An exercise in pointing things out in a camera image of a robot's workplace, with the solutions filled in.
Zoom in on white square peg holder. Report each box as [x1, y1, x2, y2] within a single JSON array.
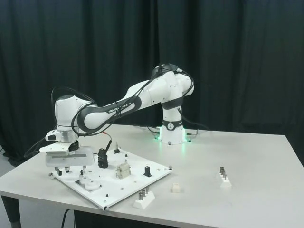
[[215, 172, 232, 189]]

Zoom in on black curtains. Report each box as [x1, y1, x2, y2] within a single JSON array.
[[0, 0, 304, 159]]

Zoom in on black hanging cable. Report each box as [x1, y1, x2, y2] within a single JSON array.
[[62, 208, 73, 228]]

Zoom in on thin black rod red tag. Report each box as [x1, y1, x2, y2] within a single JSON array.
[[101, 132, 113, 154]]

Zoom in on white task board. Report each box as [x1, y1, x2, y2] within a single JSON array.
[[48, 149, 173, 211]]

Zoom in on thick black base cable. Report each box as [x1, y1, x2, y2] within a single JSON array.
[[181, 111, 211, 131]]

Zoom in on dark grey table leg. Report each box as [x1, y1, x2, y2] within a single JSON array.
[[1, 195, 21, 228]]

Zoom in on black D-SUB plug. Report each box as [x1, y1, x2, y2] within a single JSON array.
[[96, 147, 109, 169]]

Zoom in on white round peg holder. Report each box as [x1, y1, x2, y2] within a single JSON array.
[[133, 193, 156, 210]]

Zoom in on flat white mounting plate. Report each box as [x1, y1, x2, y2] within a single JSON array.
[[39, 143, 69, 153]]

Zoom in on beige waterproof plug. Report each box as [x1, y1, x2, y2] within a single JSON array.
[[115, 161, 132, 179]]

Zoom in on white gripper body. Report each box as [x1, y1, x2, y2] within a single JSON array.
[[44, 146, 94, 168]]

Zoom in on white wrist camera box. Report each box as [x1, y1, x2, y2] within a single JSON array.
[[45, 129, 61, 142]]

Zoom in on black cabinet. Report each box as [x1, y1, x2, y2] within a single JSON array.
[[73, 209, 133, 228]]

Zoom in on white large gear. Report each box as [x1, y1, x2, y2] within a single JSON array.
[[85, 180, 102, 191]]

